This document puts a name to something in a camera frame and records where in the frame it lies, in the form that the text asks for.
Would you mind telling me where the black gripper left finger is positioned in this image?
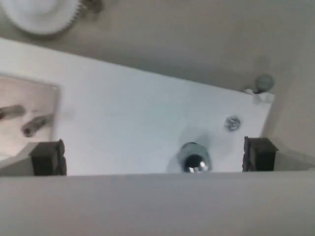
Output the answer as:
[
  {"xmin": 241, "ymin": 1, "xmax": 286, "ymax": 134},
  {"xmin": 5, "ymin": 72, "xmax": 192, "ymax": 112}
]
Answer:
[{"xmin": 0, "ymin": 139, "xmax": 67, "ymax": 177}]

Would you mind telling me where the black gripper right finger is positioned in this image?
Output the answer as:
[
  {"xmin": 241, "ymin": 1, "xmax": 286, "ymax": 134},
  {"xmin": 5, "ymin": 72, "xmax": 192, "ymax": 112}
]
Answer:
[{"xmin": 242, "ymin": 136, "xmax": 315, "ymax": 172}]

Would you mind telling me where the grey metal bolt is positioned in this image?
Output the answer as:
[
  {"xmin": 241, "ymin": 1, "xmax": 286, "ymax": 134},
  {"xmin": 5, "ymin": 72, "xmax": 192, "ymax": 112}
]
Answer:
[{"xmin": 178, "ymin": 142, "xmax": 213, "ymax": 174}]

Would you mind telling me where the small metal hex nut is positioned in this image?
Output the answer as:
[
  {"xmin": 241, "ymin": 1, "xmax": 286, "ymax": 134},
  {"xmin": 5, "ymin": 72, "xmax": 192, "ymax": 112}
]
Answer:
[{"xmin": 224, "ymin": 115, "xmax": 242, "ymax": 132}]

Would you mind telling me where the grey round corner bumper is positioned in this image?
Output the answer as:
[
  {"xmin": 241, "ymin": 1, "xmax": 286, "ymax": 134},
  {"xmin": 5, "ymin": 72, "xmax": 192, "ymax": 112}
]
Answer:
[{"xmin": 254, "ymin": 73, "xmax": 275, "ymax": 94}]

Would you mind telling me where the white task board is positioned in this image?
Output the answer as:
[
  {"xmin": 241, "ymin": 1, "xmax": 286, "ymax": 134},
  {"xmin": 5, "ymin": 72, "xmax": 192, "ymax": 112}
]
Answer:
[{"xmin": 0, "ymin": 36, "xmax": 276, "ymax": 177}]

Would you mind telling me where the white large gear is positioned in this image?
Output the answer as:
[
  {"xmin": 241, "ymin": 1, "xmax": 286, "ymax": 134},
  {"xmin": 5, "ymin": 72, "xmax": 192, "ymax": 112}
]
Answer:
[{"xmin": 0, "ymin": 0, "xmax": 81, "ymax": 36}]

